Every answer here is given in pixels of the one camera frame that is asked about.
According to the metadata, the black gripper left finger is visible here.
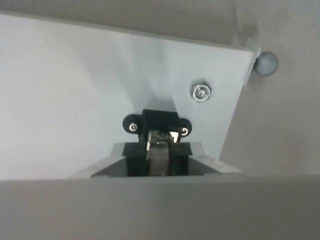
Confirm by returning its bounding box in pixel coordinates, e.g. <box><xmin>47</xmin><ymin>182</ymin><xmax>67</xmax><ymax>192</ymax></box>
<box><xmin>66</xmin><ymin>141</ymin><xmax>148</xmax><ymax>178</ymax></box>

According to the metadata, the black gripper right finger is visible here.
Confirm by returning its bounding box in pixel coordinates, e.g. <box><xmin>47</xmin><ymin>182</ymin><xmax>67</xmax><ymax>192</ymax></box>
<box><xmin>168</xmin><ymin>140</ymin><xmax>245</xmax><ymax>176</ymax></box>

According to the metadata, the grey Ethernet plug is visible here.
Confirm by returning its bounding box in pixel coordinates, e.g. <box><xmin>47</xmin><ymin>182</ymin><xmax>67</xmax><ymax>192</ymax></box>
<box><xmin>146</xmin><ymin>129</ymin><xmax>172</xmax><ymax>176</ymax></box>

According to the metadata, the white task board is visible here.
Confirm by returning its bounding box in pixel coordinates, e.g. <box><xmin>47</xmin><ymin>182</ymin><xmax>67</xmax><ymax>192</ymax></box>
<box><xmin>0</xmin><ymin>13</ymin><xmax>280</xmax><ymax>181</ymax></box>

